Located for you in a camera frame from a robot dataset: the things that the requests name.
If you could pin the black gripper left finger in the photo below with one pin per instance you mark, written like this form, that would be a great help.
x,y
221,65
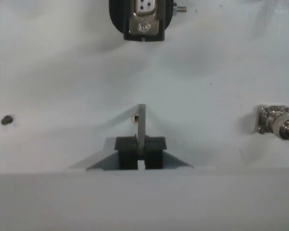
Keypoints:
x,y
126,149

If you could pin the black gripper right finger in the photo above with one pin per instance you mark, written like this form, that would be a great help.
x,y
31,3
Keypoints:
x,y
155,149

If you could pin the thin metal square peg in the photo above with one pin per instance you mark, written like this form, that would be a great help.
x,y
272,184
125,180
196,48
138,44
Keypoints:
x,y
141,130

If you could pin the white task board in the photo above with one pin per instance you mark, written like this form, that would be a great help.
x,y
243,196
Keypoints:
x,y
62,72

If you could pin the metal BNC plug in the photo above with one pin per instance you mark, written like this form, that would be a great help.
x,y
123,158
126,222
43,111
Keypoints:
x,y
283,128

